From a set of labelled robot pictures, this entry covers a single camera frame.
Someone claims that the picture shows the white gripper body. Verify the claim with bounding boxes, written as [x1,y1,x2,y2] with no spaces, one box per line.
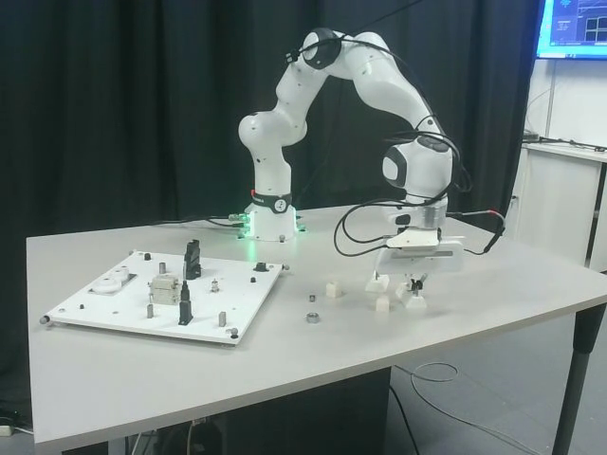
[377,235,466,276]

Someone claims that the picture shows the white cabinet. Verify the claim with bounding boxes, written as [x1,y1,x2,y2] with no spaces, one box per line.
[513,139,607,275]

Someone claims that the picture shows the dark grey table leg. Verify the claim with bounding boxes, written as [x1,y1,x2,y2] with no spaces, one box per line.
[551,302,607,455]

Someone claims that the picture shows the black box under table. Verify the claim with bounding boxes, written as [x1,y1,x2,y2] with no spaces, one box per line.
[107,367,395,455]

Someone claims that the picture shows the black D-SUB plug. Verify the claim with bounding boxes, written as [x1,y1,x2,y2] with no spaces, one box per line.
[182,239,203,281]

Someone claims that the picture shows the black USB plug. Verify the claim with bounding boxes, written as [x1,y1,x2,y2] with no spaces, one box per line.
[176,279,196,327]

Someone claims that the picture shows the blue screen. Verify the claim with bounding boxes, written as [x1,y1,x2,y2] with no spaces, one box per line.
[534,0,607,62]

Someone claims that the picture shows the white task board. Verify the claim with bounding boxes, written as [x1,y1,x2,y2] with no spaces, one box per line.
[40,249,291,351]

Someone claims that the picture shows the white large gear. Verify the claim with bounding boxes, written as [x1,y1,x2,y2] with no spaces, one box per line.
[88,278,122,297]

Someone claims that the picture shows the black curtain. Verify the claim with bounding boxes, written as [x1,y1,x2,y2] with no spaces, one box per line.
[0,0,544,418]

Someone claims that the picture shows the flat white mount plate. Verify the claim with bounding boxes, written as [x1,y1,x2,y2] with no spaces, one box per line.
[385,228,441,248]

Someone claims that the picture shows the grey floor cable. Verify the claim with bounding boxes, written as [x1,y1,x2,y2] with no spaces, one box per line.
[410,361,559,455]

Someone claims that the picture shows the black camera cable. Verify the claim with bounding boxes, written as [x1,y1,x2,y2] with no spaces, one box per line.
[333,198,409,260]

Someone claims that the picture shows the black base cable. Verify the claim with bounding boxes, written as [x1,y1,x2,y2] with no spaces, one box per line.
[156,213,260,229]

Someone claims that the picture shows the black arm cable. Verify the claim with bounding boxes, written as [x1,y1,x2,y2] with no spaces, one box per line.
[284,35,473,217]

